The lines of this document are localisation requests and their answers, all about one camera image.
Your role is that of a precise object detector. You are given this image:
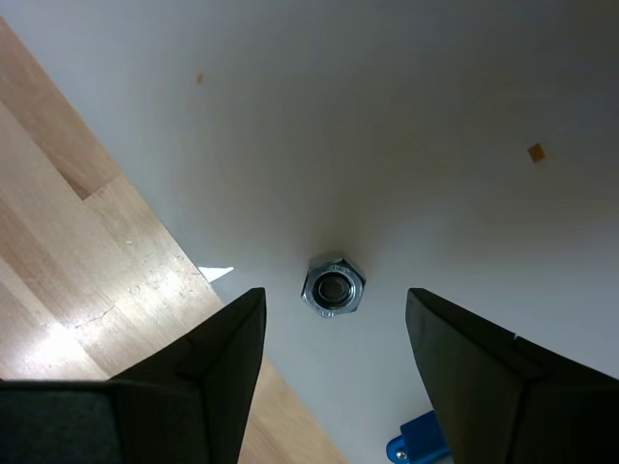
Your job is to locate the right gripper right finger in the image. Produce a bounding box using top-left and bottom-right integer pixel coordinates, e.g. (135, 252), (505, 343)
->
(406, 287), (619, 464)

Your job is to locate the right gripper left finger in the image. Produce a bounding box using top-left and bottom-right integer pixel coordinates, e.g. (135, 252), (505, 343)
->
(0, 287), (268, 464)

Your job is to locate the steel hex nut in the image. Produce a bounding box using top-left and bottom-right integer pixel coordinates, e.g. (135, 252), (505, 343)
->
(300, 249), (367, 319)

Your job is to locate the blue socket block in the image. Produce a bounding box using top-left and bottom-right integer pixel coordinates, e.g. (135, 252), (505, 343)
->
(385, 409), (454, 464)

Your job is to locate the white task board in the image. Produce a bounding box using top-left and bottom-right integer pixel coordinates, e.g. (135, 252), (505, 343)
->
(0, 0), (619, 464)

